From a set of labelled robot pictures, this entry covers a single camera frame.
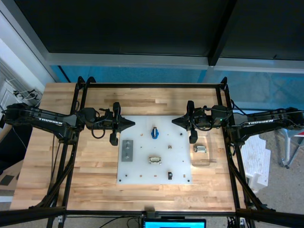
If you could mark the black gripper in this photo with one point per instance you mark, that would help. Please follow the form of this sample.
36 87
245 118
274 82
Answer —
116 108
191 107

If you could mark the grey ten-pin connector insert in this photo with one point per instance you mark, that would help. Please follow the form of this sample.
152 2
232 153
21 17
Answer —
200 149

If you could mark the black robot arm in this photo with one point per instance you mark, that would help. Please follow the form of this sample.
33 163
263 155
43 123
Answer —
47 120
261 123

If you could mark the grey connector base socket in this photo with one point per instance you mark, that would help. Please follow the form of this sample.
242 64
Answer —
155 160

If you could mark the grey metal plate with posts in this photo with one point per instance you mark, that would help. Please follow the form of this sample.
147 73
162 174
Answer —
127 150

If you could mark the blue clamp with silver bar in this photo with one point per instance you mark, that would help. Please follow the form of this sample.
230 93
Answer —
154 133

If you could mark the clear plastic tub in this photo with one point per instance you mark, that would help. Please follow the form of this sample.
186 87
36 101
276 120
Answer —
202 161

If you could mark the white task board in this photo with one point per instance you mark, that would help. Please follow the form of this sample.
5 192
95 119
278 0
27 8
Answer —
142 166

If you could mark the white foam block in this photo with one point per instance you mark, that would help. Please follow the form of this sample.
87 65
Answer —
256 156

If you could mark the laptop screen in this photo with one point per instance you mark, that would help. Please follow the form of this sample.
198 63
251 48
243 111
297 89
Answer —
173 224

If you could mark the grey metal stand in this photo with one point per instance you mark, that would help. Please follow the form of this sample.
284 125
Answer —
286 147

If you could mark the brown cardboard box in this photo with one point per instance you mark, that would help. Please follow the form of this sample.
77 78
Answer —
14 171

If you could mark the black aluminium frame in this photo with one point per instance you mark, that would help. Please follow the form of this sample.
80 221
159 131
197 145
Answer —
152 84

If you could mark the black plastic bracket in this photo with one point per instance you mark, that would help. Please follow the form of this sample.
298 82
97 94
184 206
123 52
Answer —
170 175

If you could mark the small black camera box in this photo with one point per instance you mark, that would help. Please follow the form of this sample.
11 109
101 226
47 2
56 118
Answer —
152 214

